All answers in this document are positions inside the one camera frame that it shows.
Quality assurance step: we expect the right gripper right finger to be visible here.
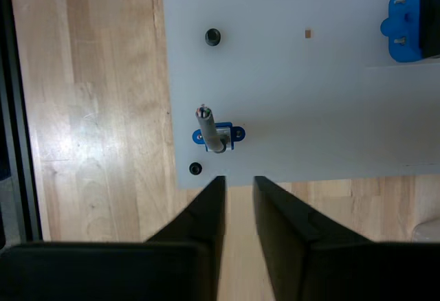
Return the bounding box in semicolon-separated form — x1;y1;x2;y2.
253;175;440;301

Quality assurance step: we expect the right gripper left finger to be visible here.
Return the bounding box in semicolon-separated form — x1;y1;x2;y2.
0;175;227;301

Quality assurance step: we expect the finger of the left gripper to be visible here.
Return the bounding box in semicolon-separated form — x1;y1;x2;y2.
419;0;440;58

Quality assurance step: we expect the grey rj45 connector cable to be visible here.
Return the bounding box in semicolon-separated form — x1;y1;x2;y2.
195;104;230;154

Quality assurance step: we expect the white board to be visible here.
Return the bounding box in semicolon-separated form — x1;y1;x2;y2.
160;0;440;189

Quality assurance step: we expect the blue d-sub connector mount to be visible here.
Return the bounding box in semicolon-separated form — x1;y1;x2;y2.
380;0;424;63

